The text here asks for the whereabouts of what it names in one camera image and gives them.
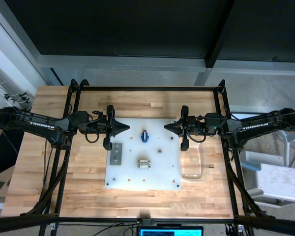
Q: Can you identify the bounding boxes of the black wall pillar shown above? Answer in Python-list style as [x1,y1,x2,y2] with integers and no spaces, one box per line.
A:
[205,0,236,68]

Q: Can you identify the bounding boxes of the silver window sill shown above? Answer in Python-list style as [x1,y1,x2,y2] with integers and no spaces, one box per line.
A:
[38,54,295,73]

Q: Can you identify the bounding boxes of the black table level camera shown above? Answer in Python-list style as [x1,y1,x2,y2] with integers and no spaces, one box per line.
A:
[137,213,155,226]

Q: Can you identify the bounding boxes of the grey HAN10-E connector insert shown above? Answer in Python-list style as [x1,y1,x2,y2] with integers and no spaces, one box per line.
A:
[137,159,152,170]

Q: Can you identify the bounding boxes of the black aluminium table frame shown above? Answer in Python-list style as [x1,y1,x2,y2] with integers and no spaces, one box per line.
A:
[19,78,276,236]

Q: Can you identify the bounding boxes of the white mounting board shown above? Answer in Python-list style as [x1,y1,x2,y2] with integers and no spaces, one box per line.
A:
[104,118,183,190]

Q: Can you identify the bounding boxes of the black looped cable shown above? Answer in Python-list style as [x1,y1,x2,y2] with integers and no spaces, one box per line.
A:
[189,134,207,144]
[84,132,101,144]

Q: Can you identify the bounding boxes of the white step stool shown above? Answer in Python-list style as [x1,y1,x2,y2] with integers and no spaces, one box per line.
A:
[244,149,295,206]

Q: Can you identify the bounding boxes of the screen with blue edge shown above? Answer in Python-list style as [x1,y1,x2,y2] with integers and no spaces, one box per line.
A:
[137,225,204,236]

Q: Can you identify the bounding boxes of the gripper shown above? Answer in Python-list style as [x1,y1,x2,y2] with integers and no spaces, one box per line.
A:
[164,105,206,151]
[88,105,130,151]

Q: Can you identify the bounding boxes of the grey metal plate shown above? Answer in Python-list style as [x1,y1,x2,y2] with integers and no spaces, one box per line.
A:
[109,142,123,166]

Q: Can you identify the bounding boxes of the clear plastic tub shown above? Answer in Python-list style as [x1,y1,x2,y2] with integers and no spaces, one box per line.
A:
[179,143,210,183]

